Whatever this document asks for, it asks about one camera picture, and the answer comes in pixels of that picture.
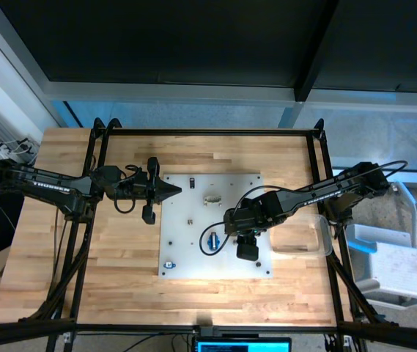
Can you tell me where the black aluminium table frame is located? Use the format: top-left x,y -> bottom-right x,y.
0,117 -> 402,352

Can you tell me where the white plastic step stool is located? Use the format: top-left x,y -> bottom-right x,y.
345,223 -> 417,311

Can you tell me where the white metal rack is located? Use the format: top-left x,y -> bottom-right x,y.
391,175 -> 417,257

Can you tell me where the blue round connector holder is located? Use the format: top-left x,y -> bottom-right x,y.
204,231 -> 223,253

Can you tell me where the blue laptop screen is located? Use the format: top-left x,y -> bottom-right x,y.
192,336 -> 292,352

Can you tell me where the white task board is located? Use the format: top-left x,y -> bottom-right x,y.
158,172 -> 274,281

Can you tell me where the black looped camera cable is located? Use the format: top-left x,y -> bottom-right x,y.
199,219 -> 233,257

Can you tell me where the black wall post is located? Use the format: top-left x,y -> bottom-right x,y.
294,0 -> 341,103

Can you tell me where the white plug cable bundle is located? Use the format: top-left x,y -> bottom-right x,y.
0,136 -> 37,157

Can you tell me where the clear plastic tub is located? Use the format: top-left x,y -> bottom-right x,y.
268,213 -> 334,257

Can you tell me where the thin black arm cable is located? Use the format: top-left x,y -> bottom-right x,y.
334,159 -> 410,184

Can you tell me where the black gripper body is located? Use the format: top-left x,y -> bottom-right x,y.
131,157 -> 161,224
235,236 -> 259,262

